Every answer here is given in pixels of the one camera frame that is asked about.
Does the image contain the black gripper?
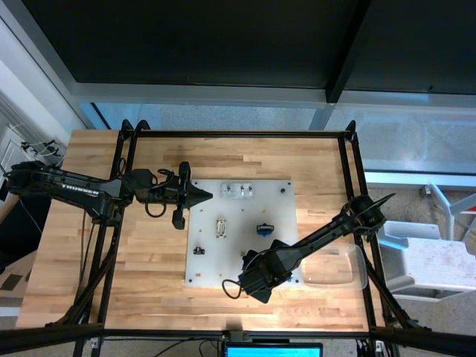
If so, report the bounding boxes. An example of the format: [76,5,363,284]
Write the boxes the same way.
[147,162,213,231]
[237,249,278,305]

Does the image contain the white board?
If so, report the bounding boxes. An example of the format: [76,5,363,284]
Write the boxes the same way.
[184,178,298,288]

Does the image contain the aluminium bar with screws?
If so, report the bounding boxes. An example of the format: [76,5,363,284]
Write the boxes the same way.
[221,181,256,200]

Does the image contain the blue screen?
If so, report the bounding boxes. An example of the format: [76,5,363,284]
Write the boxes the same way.
[222,342,324,357]

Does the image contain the clear plastic tub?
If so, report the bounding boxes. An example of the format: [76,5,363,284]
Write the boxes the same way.
[300,243,369,291]

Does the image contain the white step stool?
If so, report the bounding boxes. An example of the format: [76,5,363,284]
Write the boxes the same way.
[379,181,476,303]

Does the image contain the tan cardboard sheet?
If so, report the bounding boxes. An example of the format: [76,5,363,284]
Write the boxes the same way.
[0,248,38,298]

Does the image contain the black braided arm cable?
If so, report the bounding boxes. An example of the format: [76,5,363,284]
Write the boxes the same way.
[144,193,167,219]

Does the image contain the black metal frame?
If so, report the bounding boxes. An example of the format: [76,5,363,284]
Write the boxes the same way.
[0,118,476,357]

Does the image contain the black and white cable bundle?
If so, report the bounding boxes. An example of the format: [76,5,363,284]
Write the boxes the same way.
[20,139,62,158]

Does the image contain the black square post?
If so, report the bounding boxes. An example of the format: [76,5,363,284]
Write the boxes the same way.
[326,0,373,104]

